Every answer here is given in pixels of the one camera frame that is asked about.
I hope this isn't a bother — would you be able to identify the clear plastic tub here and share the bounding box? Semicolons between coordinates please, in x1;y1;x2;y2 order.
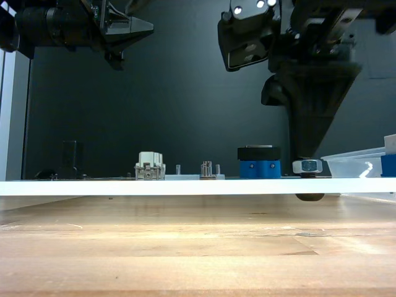
320;147;396;179

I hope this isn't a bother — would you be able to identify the black clamp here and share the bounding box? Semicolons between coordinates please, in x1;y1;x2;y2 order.
34;140;89;180

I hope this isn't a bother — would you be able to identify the black connector block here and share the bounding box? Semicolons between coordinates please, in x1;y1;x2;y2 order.
237;144;281;161

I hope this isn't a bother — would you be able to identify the silver M12 hex nut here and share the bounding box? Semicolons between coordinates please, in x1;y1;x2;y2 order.
292;159;323;174

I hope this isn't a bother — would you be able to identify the white board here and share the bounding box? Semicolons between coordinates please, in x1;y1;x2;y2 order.
0;176;396;197

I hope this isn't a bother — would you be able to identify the blue connector mount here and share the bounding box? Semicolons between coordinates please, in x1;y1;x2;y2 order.
239;159;282;179

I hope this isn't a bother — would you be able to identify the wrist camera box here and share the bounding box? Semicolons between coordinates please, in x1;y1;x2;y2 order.
217;0;277;72

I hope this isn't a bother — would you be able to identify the blue and white connector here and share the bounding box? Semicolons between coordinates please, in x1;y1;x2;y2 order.
381;135;396;179

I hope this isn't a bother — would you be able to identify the grey connector housing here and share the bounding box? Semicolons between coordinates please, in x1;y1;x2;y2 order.
134;151;168;181

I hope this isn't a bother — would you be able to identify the black rubber board foot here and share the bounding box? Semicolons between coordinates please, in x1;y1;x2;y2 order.
295;193;326;202

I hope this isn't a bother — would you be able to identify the small metal connector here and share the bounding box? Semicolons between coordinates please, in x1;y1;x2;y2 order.
200;160;217;181

